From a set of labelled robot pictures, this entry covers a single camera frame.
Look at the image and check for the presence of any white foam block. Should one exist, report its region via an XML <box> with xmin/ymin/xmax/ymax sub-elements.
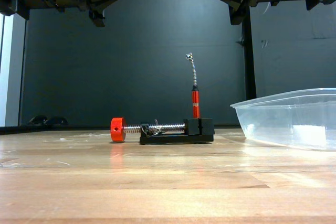
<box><xmin>292</xmin><ymin>124</ymin><xmax>327</xmax><ymax>146</ymax></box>

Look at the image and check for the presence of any red RCA socket braided cable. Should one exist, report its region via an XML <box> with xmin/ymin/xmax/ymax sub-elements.
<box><xmin>141</xmin><ymin>103</ymin><xmax>202</xmax><ymax>138</ymax></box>

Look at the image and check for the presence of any red RCA plug braided cable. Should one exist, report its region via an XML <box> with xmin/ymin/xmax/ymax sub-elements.
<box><xmin>184</xmin><ymin>52</ymin><xmax>201</xmax><ymax>105</ymax></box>

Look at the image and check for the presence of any black vise with red knob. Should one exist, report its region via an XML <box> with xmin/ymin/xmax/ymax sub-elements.
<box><xmin>110</xmin><ymin>117</ymin><xmax>215</xmax><ymax>145</ymax></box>

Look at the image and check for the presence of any clear plastic tub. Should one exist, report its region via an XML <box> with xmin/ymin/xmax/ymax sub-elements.
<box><xmin>229</xmin><ymin>88</ymin><xmax>336</xmax><ymax>152</ymax></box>

